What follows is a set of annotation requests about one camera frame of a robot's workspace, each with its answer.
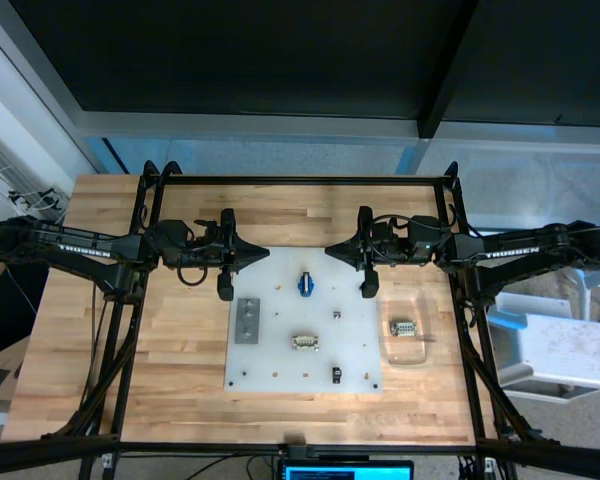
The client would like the blue-mounted D-sub connector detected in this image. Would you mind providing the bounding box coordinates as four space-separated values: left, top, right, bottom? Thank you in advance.
295 270 318 299

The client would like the grey metal bar block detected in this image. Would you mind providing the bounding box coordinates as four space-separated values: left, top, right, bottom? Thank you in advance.
234 297 263 346

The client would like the clear plastic tub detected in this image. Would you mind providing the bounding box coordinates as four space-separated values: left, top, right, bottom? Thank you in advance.
378 286 430 372

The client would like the grey white step stool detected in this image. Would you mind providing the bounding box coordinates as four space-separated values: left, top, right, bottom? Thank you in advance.
488 292 600 404

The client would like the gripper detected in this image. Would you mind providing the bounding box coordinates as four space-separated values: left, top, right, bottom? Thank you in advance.
195 208 272 302
325 205 406 300

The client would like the pale blue metal stand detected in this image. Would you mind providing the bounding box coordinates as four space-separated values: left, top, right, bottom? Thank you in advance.
543 246 600 321

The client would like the laptop screen blue edge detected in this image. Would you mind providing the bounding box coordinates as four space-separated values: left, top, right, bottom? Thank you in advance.
277 459 415 480

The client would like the white cable bundle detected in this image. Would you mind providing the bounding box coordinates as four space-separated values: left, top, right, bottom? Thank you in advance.
0 167 70 214

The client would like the white plastic board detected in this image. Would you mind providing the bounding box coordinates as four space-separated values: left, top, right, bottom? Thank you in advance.
223 245 383 395

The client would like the black camera bracket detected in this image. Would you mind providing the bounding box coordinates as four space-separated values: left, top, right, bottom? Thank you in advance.
279 433 314 459

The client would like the black aluminium frame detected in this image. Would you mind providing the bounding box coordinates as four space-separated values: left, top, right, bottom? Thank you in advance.
0 159 600 480

